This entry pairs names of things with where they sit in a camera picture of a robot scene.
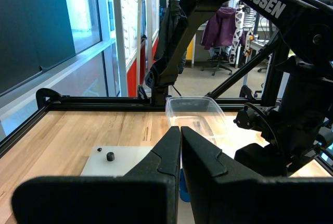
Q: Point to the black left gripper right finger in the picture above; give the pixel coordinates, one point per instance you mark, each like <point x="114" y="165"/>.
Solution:
<point x="247" y="200"/>

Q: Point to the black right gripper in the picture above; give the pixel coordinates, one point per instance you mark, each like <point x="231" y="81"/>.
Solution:
<point x="299" y="135"/>

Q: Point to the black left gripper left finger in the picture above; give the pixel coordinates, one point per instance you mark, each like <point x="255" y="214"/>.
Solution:
<point x="104" y="198"/>

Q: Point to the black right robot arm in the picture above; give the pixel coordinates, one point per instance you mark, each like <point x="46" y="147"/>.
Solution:
<point x="260" y="2"/>

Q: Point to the black threaded stud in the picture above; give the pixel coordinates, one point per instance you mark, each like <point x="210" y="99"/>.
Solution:
<point x="110" y="156"/>

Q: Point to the white board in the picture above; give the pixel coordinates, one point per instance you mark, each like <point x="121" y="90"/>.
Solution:
<point x="125" y="161"/>

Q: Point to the blue and black connector socket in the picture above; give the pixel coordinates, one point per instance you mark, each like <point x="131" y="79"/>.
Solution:
<point x="185" y="190"/>

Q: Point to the black office chair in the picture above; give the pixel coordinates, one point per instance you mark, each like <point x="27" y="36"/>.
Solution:
<point x="218" y="62"/>

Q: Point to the clear plastic tub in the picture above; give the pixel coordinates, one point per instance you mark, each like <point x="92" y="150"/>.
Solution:
<point x="182" y="109"/>

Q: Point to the white lattice structure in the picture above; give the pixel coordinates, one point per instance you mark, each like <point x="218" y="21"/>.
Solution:
<point x="238" y="34"/>

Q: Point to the purple jacket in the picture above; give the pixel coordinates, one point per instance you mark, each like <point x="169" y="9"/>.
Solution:
<point x="221" y="31"/>

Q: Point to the black hanging jacket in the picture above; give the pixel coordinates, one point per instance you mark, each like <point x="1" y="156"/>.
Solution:
<point x="169" y="26"/>

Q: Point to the black metal frame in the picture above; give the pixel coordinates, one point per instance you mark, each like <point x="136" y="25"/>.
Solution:
<point x="104" y="102"/>

